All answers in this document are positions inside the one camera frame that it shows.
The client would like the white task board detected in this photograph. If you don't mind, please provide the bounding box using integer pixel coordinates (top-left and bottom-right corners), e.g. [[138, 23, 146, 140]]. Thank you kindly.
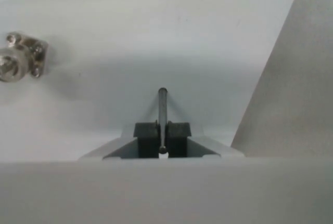
[[0, 0, 305, 163]]

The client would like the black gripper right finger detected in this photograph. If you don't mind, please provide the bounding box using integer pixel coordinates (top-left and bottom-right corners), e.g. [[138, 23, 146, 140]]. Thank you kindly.
[[166, 121, 245, 159]]

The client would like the thin metal round peg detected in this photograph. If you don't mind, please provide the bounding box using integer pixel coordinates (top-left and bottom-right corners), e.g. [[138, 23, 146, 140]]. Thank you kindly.
[[157, 87, 169, 155]]

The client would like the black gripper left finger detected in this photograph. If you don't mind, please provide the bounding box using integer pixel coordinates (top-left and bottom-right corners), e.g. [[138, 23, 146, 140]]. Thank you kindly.
[[77, 121, 160, 160]]

